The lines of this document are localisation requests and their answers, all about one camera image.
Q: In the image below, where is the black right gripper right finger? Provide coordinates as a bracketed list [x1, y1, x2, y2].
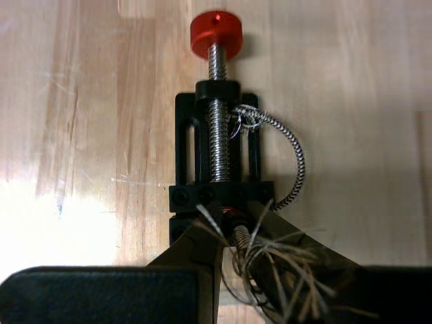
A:
[247, 201, 432, 324]

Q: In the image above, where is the black clamp with red knob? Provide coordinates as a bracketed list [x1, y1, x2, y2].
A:
[167, 9, 275, 247]

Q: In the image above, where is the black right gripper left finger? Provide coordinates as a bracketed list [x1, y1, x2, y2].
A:
[0, 202, 224, 324]

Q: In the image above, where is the RCA connector with braided cable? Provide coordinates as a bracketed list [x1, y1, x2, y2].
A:
[195, 104, 379, 321]

